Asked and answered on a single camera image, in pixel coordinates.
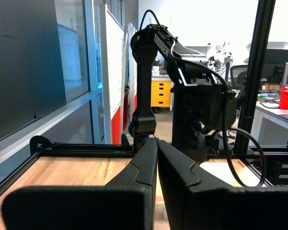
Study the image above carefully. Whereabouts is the white robot figure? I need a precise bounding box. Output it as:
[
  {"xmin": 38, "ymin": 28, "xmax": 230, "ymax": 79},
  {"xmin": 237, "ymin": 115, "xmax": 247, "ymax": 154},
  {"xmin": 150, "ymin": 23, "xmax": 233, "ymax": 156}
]
[{"xmin": 207, "ymin": 42, "xmax": 233, "ymax": 72}]

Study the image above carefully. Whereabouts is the yellow drawer cabinet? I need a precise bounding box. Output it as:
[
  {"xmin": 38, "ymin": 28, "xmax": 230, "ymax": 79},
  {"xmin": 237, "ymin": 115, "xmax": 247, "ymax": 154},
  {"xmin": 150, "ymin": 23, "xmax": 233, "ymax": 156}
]
[{"xmin": 151, "ymin": 80, "xmax": 173, "ymax": 108}]

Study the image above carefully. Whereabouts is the black computer monitor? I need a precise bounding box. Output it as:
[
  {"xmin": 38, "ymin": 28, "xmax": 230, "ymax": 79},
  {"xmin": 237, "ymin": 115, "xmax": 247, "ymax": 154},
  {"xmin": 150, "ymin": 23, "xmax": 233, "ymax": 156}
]
[{"xmin": 261, "ymin": 49, "xmax": 288, "ymax": 84}]

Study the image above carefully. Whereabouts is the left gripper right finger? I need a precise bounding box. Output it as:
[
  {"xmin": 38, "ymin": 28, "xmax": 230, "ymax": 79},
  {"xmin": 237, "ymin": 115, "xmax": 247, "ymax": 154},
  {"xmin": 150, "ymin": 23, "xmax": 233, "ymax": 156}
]
[{"xmin": 157, "ymin": 139, "xmax": 288, "ymax": 230}]

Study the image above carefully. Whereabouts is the white and red partition panel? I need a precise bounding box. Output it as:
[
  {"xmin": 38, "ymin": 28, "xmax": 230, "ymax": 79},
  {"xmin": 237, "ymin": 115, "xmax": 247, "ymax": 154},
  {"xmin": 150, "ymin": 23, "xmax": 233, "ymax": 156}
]
[
  {"xmin": 98, "ymin": 4, "xmax": 127, "ymax": 145},
  {"xmin": 127, "ymin": 23, "xmax": 139, "ymax": 115}
]

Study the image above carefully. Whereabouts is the grey aluminium window frame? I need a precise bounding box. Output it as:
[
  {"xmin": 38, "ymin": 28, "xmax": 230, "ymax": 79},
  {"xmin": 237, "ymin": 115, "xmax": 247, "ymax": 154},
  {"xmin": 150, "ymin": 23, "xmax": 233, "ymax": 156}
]
[{"xmin": 0, "ymin": 0, "xmax": 105, "ymax": 190}]

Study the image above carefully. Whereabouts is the black aluminium frame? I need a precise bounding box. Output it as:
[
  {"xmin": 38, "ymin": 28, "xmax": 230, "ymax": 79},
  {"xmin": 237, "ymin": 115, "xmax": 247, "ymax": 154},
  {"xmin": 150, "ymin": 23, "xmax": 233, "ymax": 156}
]
[{"xmin": 0, "ymin": 0, "xmax": 288, "ymax": 204}]

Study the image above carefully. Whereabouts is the white office desk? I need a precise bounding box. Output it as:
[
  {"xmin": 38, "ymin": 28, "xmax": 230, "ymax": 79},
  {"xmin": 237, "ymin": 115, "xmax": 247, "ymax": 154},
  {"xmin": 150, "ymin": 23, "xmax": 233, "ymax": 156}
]
[{"xmin": 249, "ymin": 100, "xmax": 288, "ymax": 147}]

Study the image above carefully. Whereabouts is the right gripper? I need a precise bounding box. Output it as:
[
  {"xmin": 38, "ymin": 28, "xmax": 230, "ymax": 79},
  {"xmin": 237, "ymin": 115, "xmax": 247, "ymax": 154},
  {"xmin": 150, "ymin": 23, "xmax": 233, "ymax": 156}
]
[{"xmin": 193, "ymin": 119, "xmax": 222, "ymax": 164}]

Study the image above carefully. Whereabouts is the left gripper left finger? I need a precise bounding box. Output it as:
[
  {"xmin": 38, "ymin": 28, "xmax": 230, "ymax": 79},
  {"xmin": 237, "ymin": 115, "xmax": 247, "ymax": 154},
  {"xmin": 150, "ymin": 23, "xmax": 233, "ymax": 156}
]
[{"xmin": 1, "ymin": 138, "xmax": 158, "ymax": 230}]

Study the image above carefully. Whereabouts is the black mesh office chair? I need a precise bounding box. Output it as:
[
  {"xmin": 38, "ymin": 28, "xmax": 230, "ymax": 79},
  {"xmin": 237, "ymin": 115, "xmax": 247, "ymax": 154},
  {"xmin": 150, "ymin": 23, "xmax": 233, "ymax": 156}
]
[{"xmin": 230, "ymin": 64, "xmax": 249, "ymax": 89}]

